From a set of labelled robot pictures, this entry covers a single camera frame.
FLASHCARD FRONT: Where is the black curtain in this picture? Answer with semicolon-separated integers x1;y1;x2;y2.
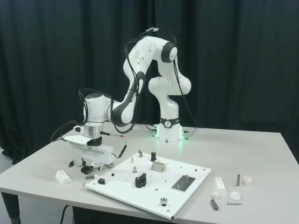
0;0;299;165

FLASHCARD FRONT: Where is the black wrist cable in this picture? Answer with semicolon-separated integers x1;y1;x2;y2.
51;119;83;142

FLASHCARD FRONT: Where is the silver flange ring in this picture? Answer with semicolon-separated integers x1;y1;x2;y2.
84;124;102;139

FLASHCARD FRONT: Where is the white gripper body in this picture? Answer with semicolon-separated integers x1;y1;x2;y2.
71;144;115;168

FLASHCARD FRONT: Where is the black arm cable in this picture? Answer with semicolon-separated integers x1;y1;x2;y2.
78;27;199;141

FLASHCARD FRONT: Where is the white task board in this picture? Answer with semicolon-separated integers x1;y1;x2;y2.
83;152;213;220

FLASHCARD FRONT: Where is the dark table leg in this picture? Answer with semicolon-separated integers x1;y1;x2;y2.
0;191;19;224

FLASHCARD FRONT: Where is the white large gear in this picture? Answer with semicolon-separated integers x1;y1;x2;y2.
228;190;241;202

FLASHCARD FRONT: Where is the flat white mounting plate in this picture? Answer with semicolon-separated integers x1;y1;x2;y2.
63;134;91;147

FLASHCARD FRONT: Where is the long white peg holder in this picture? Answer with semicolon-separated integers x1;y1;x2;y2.
55;169;72;186
214;176;228;195

